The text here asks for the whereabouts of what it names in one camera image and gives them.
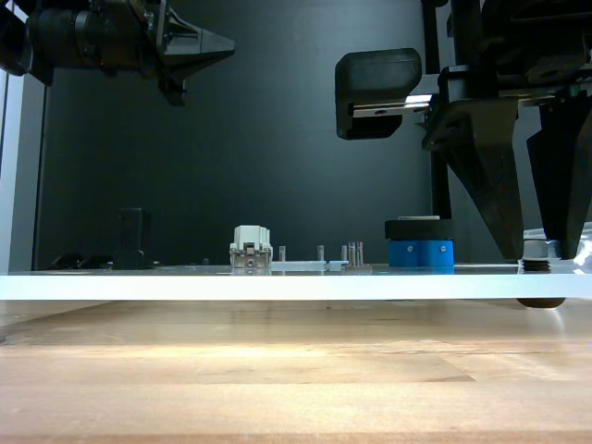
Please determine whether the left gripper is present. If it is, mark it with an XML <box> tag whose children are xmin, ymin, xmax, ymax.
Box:
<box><xmin>131</xmin><ymin>0</ymin><xmax>237</xmax><ymax>107</ymax></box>

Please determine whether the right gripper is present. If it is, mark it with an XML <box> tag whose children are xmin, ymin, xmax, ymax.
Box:
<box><xmin>334</xmin><ymin>47</ymin><xmax>592</xmax><ymax>261</ymax></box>

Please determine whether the black frame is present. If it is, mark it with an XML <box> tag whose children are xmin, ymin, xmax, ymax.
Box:
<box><xmin>421</xmin><ymin>0</ymin><xmax>453</xmax><ymax>219</ymax></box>

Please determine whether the white task board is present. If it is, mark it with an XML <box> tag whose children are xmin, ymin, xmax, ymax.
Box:
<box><xmin>0</xmin><ymin>264</ymin><xmax>592</xmax><ymax>309</ymax></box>

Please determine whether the black round disc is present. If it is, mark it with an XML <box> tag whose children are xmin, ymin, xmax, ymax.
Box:
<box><xmin>384</xmin><ymin>214</ymin><xmax>454</xmax><ymax>242</ymax></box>

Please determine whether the black block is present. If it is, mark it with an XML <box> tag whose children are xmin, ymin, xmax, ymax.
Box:
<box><xmin>112</xmin><ymin>207</ymin><xmax>154</xmax><ymax>271</ymax></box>

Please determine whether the steel peg cluster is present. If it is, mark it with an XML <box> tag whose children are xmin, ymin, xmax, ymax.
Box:
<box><xmin>342</xmin><ymin>240</ymin><xmax>373</xmax><ymax>273</ymax></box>

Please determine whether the beige many-pin connector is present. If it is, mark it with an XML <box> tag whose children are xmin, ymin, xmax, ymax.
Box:
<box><xmin>228</xmin><ymin>224</ymin><xmax>275</xmax><ymax>275</ymax></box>

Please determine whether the blue socket block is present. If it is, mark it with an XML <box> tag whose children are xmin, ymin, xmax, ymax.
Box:
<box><xmin>388</xmin><ymin>238</ymin><xmax>456</xmax><ymax>269</ymax></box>

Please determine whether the clear plastic container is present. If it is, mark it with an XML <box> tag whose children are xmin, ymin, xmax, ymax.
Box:
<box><xmin>524</xmin><ymin>228</ymin><xmax>592</xmax><ymax>268</ymax></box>

